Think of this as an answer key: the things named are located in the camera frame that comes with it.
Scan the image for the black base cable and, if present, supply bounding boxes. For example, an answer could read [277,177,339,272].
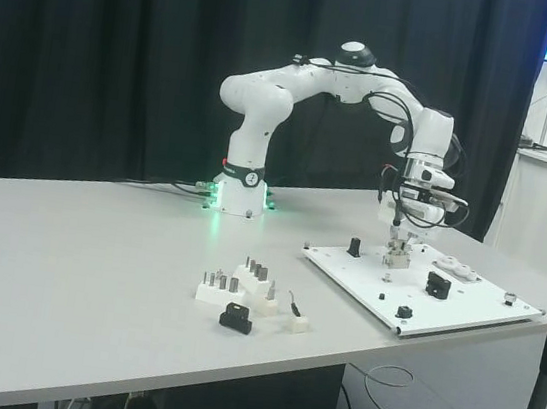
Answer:
[119,170,218,199]

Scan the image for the white task board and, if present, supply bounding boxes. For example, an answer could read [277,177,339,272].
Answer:
[290,227,547,357]

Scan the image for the tiny white plug holder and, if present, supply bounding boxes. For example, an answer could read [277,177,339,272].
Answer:
[256,296,280,318]

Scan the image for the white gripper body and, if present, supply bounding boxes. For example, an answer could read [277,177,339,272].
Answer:
[375,192,449,240]

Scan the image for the white large gear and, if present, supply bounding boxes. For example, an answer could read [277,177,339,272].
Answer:
[436,253,460,272]

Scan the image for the white round peg holder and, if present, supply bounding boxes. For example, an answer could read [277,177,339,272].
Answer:
[193,279,244,308]

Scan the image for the black D-SUB plug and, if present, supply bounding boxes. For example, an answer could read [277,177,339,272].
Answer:
[215,299,257,338]

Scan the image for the white square peg holder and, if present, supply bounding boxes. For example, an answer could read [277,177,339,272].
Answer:
[231,264,279,299]

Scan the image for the small white plug holder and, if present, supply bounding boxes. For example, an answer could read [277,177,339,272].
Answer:
[282,311,313,337]

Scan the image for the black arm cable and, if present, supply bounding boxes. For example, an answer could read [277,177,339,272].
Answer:
[271,53,488,241]

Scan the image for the black curtain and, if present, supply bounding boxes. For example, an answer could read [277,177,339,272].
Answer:
[0,0,547,409]

